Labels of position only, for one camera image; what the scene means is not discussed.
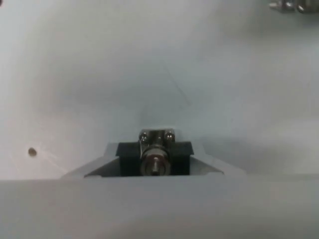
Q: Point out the metal BNC plug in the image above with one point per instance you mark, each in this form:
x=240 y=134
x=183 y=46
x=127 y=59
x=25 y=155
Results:
x=155 y=161

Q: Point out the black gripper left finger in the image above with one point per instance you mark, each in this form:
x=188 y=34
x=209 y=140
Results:
x=128 y=159

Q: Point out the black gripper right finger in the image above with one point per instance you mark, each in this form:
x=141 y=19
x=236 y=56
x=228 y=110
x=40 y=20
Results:
x=182 y=159

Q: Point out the white task board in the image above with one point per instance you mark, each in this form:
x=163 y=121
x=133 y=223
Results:
x=74 y=87

